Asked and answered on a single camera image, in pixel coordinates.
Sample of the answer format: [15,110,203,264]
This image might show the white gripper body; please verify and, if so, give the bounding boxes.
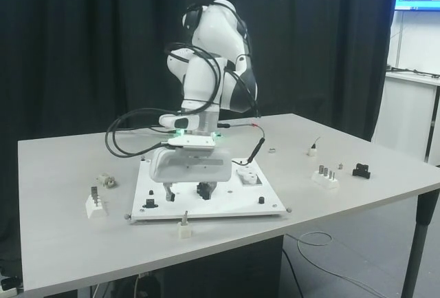
[149,146,230,184]

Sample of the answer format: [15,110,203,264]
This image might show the white task board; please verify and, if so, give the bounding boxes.
[124,157,293,222]

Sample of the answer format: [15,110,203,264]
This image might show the flat white mounting plate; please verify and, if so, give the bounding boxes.
[167,135,217,150]

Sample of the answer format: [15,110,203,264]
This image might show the small white plug holder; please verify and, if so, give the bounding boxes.
[176,222,192,241]

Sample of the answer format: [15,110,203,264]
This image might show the white box with dark window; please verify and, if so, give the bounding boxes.
[158,114,200,131]

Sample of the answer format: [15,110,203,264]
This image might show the beige waterproof plug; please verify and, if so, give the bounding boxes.
[96,173,117,189]

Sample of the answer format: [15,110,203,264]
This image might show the white square peg holder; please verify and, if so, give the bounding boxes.
[84,194,110,222]

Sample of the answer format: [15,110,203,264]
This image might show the white round peg holder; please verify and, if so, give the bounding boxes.
[311,169,341,191]

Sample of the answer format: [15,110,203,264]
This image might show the black D-SUB plug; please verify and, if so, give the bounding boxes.
[351,162,373,179]

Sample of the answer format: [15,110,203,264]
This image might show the black curtain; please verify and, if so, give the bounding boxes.
[0,0,402,275]

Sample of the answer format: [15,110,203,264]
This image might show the white cabinet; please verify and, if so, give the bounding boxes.
[373,67,440,167]

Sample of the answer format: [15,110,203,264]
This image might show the dark table leg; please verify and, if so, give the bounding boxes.
[399,187,440,298]

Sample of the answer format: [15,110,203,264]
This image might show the silver wrist ring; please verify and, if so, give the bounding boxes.
[197,110,220,137]

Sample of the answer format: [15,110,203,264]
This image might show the thin black rod on wire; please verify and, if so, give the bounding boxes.
[217,122,267,167]

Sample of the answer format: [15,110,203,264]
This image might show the black wrist loop cable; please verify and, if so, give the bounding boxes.
[104,109,173,158]

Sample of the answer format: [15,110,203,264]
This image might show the grey floor cable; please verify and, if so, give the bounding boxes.
[287,231,405,288]

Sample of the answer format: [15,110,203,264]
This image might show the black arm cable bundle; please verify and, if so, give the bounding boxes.
[164,1,262,120]

